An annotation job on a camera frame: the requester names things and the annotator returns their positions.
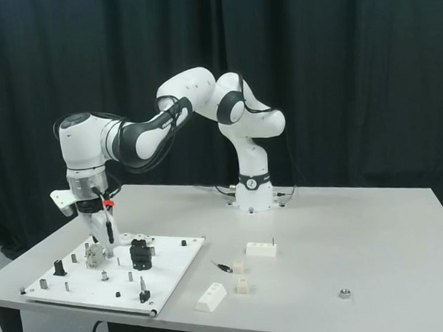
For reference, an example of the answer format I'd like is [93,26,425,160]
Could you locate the white task board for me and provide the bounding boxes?
[16,226,211,326]

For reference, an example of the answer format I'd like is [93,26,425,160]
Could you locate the small black plug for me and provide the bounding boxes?
[210,259,234,275]

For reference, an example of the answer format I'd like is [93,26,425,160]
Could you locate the white round-hole peg holder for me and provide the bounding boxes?
[245,240,278,260]

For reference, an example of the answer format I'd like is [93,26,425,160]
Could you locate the black curtain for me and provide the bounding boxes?
[0,0,443,256]

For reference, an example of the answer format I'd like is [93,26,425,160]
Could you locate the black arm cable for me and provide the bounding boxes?
[102,94,197,178]
[237,69,280,118]

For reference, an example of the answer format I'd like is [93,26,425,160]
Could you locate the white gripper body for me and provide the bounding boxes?
[78,210,119,253]

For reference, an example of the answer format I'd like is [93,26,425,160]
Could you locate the black D-SUB plug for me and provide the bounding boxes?
[128,236,155,273]

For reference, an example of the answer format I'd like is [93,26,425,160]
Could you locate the black base cable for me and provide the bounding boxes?
[276,185,298,202]
[192,181,243,199]

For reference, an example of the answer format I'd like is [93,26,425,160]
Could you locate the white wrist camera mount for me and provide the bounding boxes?
[49,188,79,218]

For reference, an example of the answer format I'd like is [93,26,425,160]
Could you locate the thin black rod red tag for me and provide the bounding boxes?
[96,195,119,246]

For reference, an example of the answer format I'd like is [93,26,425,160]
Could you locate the white square-hole peg holder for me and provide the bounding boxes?
[194,281,229,313]

